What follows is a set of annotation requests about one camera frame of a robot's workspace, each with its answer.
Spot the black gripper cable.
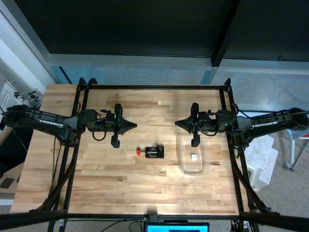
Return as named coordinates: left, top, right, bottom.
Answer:
left=197, top=110, right=218, bottom=138
left=91, top=109, right=112, bottom=142

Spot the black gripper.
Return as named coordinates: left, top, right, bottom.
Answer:
left=93, top=103, right=138, bottom=148
left=174, top=102, right=219, bottom=147

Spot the black vise with red knob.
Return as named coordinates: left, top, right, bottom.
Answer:
left=136, top=144, right=166, bottom=160

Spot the clear plastic tub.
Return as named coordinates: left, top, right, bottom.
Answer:
left=177, top=135, right=210, bottom=177

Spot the black vertical post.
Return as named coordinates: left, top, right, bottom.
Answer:
left=211, top=0, right=242, bottom=68

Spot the black table frame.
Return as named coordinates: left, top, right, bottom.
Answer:
left=0, top=77, right=309, bottom=232

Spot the grey metal stand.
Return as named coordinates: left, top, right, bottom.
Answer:
left=281, top=128, right=309, bottom=173

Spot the brown cardboard box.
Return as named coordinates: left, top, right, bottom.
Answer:
left=0, top=162, right=26, bottom=194

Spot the blue-edged screen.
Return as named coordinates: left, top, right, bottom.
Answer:
left=144, top=222, right=210, bottom=232

